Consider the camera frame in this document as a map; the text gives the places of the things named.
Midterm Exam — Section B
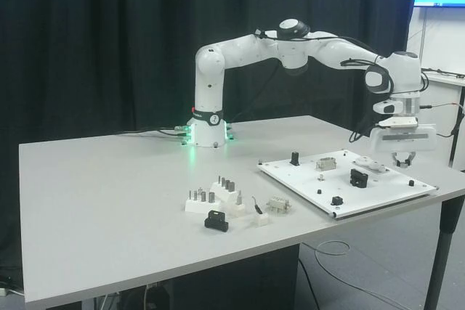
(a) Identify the black D-SUB plug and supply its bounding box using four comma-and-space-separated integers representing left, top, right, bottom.
202, 209, 230, 234

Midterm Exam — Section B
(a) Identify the black table leg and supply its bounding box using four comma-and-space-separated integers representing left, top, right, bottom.
424, 188, 459, 310

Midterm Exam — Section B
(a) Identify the white square peg holder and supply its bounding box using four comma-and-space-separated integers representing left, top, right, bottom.
209, 182, 243, 213

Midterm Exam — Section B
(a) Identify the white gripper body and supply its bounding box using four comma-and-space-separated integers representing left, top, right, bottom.
369, 123, 437, 154

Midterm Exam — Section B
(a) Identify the beige rectangular plug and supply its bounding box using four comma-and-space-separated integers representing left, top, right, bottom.
267, 195, 292, 213

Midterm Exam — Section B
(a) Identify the silver wrist ring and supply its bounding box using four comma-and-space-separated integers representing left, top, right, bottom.
394, 94, 422, 119

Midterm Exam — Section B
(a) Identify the white cabinet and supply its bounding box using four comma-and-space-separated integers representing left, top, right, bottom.
421, 68, 465, 172

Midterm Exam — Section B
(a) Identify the flat white mounting plate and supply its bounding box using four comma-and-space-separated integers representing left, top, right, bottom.
379, 117, 419, 131

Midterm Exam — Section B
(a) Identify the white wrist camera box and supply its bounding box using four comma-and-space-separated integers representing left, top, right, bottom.
373, 100, 400, 115

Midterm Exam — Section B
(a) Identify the black foot cable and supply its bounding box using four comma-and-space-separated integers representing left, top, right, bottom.
119, 126, 190, 139

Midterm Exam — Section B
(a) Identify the black curtain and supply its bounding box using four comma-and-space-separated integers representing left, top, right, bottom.
0, 0, 419, 289

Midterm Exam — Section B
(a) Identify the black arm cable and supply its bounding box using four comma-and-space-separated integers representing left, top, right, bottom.
254, 28, 388, 61
341, 56, 397, 144

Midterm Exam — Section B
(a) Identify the white USB plug holder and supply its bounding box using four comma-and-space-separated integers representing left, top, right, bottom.
252, 211, 272, 228

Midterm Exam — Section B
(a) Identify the black plug with round base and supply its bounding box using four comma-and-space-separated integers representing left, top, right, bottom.
349, 168, 369, 189

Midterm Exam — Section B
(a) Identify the black USB plug short cable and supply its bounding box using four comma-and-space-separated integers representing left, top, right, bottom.
251, 195, 265, 216

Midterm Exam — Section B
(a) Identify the grey floor cable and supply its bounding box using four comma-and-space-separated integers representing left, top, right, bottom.
301, 239, 429, 310

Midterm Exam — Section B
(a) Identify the white task board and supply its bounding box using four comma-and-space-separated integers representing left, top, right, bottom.
256, 147, 439, 221

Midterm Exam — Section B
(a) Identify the white round peg holder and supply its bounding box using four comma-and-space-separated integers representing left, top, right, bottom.
184, 196, 219, 214

